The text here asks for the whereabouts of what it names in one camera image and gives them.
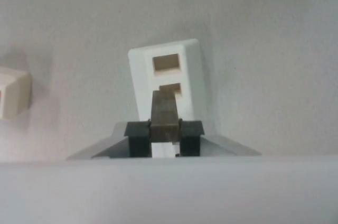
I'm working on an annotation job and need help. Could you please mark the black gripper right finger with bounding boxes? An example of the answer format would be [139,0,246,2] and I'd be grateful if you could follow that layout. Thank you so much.
[179,120,262,157]

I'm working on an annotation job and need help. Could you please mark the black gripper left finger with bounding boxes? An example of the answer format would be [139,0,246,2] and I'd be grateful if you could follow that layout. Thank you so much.
[66,120,152,160]

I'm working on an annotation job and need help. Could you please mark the cream small plug holder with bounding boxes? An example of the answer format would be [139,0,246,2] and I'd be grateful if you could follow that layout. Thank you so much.
[0,67,33,120]

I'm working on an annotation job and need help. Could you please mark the white square peg holder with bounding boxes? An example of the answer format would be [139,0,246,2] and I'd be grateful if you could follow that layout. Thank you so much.
[128,38,211,124]

